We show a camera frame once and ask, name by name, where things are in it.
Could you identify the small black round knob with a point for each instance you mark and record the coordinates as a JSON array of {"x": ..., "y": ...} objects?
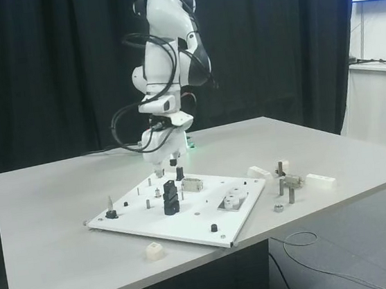
[
  {"x": 214, "y": 228},
  {"x": 126, "y": 204}
]

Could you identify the white large gear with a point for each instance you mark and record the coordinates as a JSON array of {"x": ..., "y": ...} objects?
[{"x": 237, "y": 191}]

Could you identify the white task board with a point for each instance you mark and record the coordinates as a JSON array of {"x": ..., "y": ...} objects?
[{"x": 188, "y": 221}]

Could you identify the metal nut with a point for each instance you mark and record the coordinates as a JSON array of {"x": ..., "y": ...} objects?
[{"x": 278, "y": 208}]

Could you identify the black curtain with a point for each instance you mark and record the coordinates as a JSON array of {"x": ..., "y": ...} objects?
[{"x": 49, "y": 80}]

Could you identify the metal plug with holder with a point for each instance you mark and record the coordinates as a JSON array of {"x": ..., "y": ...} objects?
[{"x": 295, "y": 181}]

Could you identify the white cube holder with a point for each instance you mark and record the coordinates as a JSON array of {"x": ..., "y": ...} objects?
[{"x": 285, "y": 166}]

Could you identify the white medium gear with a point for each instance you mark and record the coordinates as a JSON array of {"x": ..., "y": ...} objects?
[{"x": 233, "y": 199}]

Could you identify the metal round peg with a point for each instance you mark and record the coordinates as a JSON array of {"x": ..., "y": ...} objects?
[
  {"x": 149, "y": 183},
  {"x": 280, "y": 188},
  {"x": 148, "y": 204}
]

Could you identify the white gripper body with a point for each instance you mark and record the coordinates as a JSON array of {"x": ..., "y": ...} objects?
[{"x": 163, "y": 143}]

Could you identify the small black plug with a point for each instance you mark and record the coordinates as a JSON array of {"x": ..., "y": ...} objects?
[{"x": 180, "y": 174}]

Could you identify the white small gear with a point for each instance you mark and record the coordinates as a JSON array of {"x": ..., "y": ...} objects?
[{"x": 226, "y": 204}]

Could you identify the long white holder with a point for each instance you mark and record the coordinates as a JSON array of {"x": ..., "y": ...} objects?
[{"x": 321, "y": 180}]

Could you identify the black round waterproof plug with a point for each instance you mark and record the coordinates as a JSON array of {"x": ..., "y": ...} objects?
[{"x": 111, "y": 215}]

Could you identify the small white square holder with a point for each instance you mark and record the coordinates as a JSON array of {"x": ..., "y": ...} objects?
[{"x": 153, "y": 252}]

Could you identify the metal BNC plug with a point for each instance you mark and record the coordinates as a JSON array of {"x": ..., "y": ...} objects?
[{"x": 156, "y": 192}]

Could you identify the white block holder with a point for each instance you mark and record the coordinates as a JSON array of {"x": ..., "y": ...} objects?
[{"x": 259, "y": 172}]

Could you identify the metal square peg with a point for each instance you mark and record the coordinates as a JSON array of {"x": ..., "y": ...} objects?
[
  {"x": 291, "y": 196},
  {"x": 280, "y": 168}
]

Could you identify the black D-SUB plug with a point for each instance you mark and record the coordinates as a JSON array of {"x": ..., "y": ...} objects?
[{"x": 170, "y": 197}]

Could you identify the grey pointed bolt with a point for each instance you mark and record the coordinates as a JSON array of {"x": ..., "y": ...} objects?
[{"x": 109, "y": 203}]

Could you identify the white cabinet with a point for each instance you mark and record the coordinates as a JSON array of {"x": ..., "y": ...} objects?
[{"x": 377, "y": 106}]

